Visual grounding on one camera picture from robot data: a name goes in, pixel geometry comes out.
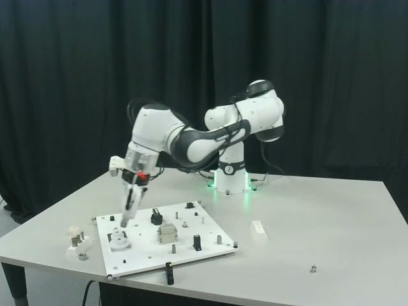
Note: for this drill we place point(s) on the white rectangular holder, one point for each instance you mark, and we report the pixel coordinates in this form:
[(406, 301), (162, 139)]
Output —
[(259, 230)]

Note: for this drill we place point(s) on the white small gear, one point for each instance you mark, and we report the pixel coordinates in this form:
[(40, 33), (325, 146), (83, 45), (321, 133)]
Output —
[(74, 230)]

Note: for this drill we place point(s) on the dark table underframe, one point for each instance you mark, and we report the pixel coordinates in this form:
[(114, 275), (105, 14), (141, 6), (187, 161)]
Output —
[(159, 296)]

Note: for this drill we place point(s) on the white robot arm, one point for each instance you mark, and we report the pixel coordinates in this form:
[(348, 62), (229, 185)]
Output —
[(197, 143)]

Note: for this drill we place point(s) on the white peg holder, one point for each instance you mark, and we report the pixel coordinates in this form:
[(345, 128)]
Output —
[(79, 250)]

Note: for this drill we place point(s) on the metal hex nut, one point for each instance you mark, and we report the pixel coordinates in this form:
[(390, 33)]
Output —
[(83, 256)]

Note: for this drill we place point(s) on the white task board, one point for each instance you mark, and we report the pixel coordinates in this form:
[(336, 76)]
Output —
[(143, 255)]

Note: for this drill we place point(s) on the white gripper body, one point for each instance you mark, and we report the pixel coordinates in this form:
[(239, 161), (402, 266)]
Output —
[(135, 197)]

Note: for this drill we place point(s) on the black curtain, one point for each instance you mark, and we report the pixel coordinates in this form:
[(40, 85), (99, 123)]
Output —
[(63, 79)]

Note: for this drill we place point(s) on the white medium gear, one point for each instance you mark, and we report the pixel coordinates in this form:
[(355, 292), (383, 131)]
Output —
[(117, 235)]

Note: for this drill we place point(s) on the dark table leg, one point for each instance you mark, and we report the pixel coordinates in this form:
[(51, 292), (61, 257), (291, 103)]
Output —
[(16, 283)]

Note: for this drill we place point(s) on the metal BNC plug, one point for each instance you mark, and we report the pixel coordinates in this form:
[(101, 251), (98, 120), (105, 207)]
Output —
[(184, 224)]

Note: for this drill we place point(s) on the white large gear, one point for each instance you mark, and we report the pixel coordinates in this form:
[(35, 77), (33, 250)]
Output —
[(120, 245)]

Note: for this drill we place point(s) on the black USB plug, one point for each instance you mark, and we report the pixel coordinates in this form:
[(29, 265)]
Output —
[(197, 243)]

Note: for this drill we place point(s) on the black waterproof plug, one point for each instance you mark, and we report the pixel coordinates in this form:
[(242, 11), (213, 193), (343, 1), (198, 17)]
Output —
[(190, 205)]

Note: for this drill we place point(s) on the black Ethernet plug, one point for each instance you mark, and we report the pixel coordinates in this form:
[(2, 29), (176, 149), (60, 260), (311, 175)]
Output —
[(169, 270)]

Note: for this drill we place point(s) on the beige rectangular connector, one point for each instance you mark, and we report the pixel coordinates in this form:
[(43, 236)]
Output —
[(166, 237)]

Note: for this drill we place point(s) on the black D-SUB plug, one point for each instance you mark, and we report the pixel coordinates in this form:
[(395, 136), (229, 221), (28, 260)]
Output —
[(156, 217)]

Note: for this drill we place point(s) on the thin black rod, red tag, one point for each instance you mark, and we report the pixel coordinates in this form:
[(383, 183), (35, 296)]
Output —
[(130, 199)]

